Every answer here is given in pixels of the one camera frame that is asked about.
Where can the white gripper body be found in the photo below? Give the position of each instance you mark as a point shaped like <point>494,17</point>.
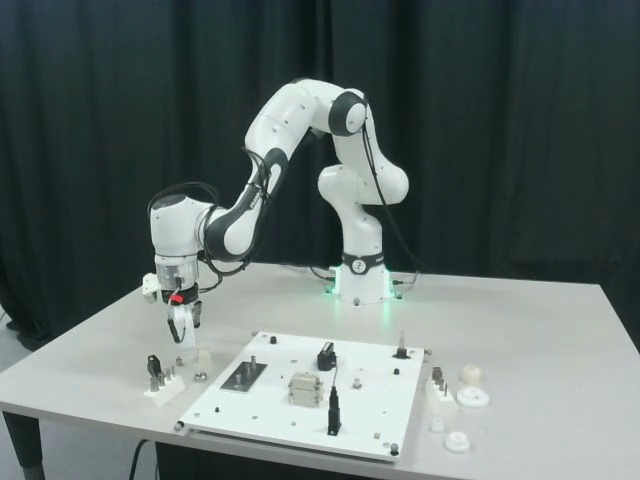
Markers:
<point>186,320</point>

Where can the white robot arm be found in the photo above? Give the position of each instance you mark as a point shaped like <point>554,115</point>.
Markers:
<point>285,125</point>

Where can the thin black rod red tag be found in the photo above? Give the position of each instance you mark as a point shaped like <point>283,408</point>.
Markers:
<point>174,330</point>

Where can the black wrist band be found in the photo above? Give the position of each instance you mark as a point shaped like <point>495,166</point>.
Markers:
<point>187,295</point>

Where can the small white holder block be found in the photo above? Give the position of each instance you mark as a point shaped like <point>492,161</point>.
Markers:
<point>204,360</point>

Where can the black D-SUB plug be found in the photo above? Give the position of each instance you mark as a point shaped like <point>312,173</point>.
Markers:
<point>152,362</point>

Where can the metal bolt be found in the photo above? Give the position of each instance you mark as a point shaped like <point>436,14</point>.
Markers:
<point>200,376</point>

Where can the white peg holder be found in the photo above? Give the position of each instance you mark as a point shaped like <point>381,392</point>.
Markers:
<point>442,405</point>
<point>160,397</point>

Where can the beige waterproof plug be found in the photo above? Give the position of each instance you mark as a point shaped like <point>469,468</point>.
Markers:
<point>303,395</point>

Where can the white task board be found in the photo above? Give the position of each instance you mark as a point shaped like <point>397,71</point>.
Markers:
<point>280,425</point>

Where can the dark table leg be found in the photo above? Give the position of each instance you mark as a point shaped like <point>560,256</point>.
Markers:
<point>22,445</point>

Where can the black curtain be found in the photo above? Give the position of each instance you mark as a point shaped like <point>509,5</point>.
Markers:
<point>75,125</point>

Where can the small white round holder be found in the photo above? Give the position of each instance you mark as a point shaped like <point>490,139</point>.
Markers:
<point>472,375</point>

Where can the white medium gear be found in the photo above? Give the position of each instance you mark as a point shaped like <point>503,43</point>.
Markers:
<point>456,441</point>

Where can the white large gear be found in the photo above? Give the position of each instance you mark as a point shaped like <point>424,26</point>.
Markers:
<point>474,397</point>

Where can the small white camera box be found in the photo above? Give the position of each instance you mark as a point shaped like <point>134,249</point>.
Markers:
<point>151,287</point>

